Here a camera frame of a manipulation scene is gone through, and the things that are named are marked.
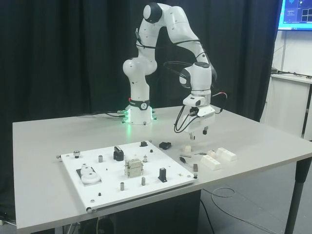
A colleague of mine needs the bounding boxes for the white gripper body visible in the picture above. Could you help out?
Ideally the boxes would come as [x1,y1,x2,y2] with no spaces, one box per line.
[184,112,215,134]

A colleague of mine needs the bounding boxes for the white holder with holes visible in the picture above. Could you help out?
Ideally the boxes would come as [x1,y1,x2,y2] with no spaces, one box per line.
[200,155,222,171]
[216,147,237,162]

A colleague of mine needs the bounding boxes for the metal waterproof plug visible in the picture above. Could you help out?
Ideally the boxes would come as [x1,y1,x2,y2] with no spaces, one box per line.
[124,158,143,176]

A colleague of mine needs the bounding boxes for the black box under table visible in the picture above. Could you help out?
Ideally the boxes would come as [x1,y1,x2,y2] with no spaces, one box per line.
[111,189,203,234]

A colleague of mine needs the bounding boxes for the white task board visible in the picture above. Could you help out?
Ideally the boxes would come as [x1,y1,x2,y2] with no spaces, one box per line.
[55,138,200,214]

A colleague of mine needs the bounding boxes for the black table leg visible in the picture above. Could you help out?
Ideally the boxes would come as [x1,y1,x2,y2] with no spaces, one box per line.
[291,156,308,234]

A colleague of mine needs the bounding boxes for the white large gear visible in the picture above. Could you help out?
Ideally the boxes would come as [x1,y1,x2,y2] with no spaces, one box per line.
[81,172,100,185]

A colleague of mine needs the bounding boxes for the blue screen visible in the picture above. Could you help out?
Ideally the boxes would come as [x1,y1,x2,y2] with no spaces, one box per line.
[277,0,312,31]

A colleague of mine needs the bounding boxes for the black curtain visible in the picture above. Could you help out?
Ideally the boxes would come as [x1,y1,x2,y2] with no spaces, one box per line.
[0,0,283,221]

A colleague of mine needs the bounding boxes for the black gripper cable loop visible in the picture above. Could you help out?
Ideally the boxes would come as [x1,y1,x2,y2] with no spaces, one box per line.
[173,103,193,134]

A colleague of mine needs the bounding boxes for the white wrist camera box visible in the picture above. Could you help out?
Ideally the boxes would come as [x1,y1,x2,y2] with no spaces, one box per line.
[182,95,203,107]

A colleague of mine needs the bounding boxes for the grey floor cable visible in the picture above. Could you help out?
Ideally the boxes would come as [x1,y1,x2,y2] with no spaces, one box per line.
[211,187,271,221]

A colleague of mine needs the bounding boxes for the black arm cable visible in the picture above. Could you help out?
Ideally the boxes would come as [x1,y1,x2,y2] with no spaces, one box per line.
[135,29,215,81]

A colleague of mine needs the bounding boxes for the black base cable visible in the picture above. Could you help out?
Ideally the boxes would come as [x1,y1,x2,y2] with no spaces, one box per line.
[84,111,129,119]

